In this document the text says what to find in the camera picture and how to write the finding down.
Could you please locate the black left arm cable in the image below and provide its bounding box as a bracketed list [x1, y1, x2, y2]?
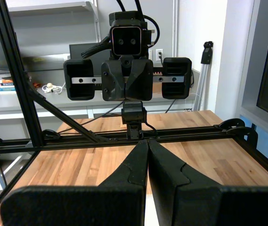
[116, 0, 128, 12]
[135, 0, 146, 17]

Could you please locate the white wall shelf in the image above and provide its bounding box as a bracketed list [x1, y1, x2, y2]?
[0, 0, 101, 43]

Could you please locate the grey office desk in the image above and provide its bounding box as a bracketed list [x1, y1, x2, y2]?
[0, 63, 200, 121]

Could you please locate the black looped camera cable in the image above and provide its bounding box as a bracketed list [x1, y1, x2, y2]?
[143, 15, 160, 46]

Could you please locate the black braided cable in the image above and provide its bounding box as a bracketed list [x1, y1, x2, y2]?
[81, 35, 113, 59]

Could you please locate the white coiled cable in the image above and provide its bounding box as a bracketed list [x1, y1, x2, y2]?
[41, 81, 66, 96]

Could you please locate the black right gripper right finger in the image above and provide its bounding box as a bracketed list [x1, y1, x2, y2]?
[149, 139, 268, 226]

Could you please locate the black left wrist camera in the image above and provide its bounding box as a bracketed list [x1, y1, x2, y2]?
[109, 19, 148, 57]

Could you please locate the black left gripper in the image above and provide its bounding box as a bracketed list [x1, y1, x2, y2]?
[63, 56, 193, 102]

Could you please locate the black aluminium frame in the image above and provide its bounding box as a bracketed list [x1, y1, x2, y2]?
[0, 0, 268, 226]

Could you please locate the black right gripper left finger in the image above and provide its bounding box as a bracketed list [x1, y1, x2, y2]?
[0, 139, 148, 226]

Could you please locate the silver tripod with black head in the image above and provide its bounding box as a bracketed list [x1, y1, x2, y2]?
[194, 41, 214, 111]

